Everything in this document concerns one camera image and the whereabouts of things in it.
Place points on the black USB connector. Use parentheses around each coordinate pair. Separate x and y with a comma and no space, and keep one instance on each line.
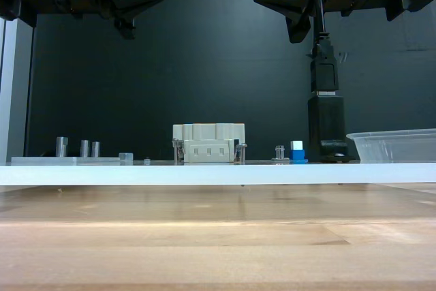
(325,69)

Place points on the black USB hub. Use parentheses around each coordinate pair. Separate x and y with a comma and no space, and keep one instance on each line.
(326,120)

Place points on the beige connector housing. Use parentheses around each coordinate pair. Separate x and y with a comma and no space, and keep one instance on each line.
(207,141)

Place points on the white cube plug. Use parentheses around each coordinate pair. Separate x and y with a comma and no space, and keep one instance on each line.
(296,145)

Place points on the round metal peg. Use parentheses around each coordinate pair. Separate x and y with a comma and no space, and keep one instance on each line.
(84,148)
(95,149)

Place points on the clear plastic bushing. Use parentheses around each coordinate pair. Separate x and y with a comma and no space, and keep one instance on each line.
(280,153)

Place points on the blue socket block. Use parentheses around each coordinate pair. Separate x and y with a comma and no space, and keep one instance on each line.
(298,155)

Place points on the small aluminium block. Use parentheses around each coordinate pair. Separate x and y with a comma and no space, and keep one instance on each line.
(125,158)

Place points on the light grey upright panel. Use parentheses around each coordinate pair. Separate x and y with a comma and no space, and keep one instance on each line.
(13,100)

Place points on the notched metal peg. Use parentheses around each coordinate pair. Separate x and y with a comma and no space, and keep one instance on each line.
(62,146)

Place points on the clear plastic tub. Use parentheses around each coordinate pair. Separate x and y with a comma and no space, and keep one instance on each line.
(395,148)

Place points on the white board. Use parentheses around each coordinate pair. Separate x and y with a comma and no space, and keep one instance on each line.
(204,174)

